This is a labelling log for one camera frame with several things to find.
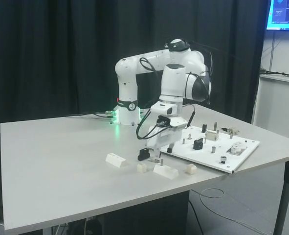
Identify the long white peg holder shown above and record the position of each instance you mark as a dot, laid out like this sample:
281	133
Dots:
116	160
165	172

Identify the black curtain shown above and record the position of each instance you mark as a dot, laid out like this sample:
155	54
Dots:
61	49

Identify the clear Ethernet plug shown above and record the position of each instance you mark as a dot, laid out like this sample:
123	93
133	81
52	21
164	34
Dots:
154	160

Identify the black D-SUB plug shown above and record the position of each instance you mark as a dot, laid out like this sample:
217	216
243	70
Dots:
143	155

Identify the white large gear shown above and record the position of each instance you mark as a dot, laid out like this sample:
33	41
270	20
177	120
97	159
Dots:
242	145

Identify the metal square peg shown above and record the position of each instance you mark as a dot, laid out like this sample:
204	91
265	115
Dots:
215	125

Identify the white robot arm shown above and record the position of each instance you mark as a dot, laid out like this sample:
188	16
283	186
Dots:
127	80

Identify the small white plug holder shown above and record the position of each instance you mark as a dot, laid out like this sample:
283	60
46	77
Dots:
191	169
141	168

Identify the thick metal round peg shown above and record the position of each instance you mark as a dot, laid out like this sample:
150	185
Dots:
213	148

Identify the white task board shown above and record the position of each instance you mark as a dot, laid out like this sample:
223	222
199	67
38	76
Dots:
207	156

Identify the black table leg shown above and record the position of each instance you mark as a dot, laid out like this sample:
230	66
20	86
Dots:
284	195

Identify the blue screen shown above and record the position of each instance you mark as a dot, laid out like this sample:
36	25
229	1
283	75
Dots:
284	13

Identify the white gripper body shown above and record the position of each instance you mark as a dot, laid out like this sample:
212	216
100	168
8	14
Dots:
162	138

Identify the white small gear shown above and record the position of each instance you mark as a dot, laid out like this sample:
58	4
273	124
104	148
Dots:
235	149

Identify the white cabinet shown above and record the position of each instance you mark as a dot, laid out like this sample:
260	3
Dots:
276	105

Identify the small black connector block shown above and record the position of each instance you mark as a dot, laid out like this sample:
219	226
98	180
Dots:
204	128

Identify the white sensor box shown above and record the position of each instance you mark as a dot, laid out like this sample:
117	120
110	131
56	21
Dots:
163	108

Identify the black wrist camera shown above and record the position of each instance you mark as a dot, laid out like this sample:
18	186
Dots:
163	121

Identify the large black connector block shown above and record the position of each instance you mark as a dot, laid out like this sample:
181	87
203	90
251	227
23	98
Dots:
198	144

